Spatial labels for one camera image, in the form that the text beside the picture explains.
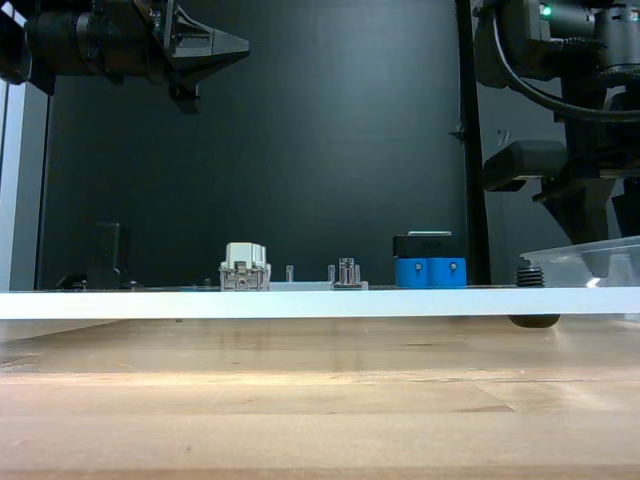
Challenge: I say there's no black connector with silver shell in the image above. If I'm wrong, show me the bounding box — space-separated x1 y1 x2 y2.
391 229 469 261

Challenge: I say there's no black threaded stud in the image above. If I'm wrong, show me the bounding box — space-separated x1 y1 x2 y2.
516 265 547 288

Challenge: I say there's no black rubber foot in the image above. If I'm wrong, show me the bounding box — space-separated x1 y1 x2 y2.
508 313 562 329

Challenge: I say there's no clear bar with pins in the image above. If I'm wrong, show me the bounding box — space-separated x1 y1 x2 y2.
269 263 371 292

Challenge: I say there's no beige connector housing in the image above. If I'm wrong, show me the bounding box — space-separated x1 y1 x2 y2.
217 242 274 292

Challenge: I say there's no white board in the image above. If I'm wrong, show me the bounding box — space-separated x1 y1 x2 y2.
0 284 640 321

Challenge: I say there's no blue mount block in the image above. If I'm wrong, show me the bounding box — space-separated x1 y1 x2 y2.
394 256 469 290

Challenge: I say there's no clear plastic tub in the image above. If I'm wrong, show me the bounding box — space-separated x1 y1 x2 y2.
518 234 640 324

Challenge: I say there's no small silver connector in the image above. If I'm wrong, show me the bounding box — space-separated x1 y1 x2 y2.
330 256 370 291

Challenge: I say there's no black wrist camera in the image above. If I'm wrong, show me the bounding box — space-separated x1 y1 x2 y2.
482 140 570 193

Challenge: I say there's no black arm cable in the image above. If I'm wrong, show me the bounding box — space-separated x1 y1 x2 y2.
489 0 640 124

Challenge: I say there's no black clamp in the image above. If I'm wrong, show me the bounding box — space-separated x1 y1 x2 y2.
55 221 146 291

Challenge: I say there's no black wall post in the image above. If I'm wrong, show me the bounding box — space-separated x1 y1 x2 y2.
449 0 494 289

